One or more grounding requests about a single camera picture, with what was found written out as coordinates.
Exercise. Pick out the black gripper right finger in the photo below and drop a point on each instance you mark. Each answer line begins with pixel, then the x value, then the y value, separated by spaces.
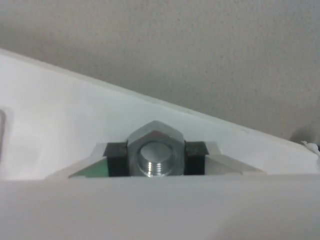
pixel 195 162

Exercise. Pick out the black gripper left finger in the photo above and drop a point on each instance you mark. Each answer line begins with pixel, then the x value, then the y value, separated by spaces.
pixel 116 162

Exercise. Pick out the white crumpled paper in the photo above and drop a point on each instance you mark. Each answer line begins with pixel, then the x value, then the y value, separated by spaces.
pixel 308 146

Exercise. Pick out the white task board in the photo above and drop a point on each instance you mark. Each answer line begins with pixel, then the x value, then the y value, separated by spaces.
pixel 62 112

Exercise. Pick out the metal hex bolt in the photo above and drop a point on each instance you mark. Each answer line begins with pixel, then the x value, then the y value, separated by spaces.
pixel 155 147

